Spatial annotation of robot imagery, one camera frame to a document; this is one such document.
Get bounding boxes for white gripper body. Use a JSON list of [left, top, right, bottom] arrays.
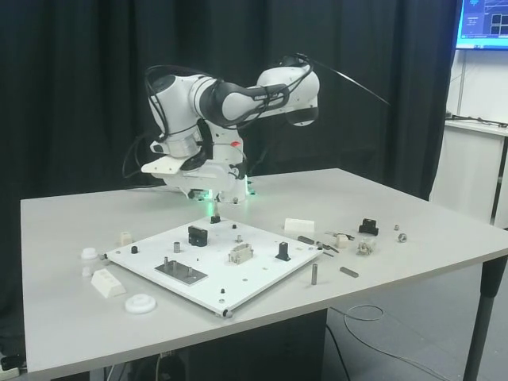
[[162, 164, 244, 200]]

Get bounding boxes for white task board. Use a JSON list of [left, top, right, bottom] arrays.
[[102, 214, 333, 318]]

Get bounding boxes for long white holder block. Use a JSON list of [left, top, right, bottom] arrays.
[[283, 217, 317, 233]]

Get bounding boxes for white large gear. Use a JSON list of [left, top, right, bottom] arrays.
[[125, 294, 156, 316]]

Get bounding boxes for white holder with square holes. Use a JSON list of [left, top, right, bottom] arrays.
[[90, 268, 127, 298]]

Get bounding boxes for black curtains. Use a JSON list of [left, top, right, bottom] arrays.
[[0, 0, 464, 358]]

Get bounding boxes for white cabinet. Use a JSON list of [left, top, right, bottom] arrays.
[[430, 114, 508, 231]]

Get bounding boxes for grey table leg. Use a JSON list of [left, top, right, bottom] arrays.
[[462, 253, 502, 381]]

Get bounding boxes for blue screen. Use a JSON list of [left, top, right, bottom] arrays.
[[455, 0, 508, 52]]

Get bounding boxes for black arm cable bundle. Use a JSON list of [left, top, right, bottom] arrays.
[[121, 53, 318, 187]]

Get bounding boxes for short black plug cable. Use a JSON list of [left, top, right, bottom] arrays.
[[316, 239, 339, 258]]

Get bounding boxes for thin grey floor cable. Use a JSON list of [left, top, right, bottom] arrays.
[[329, 303, 469, 381]]

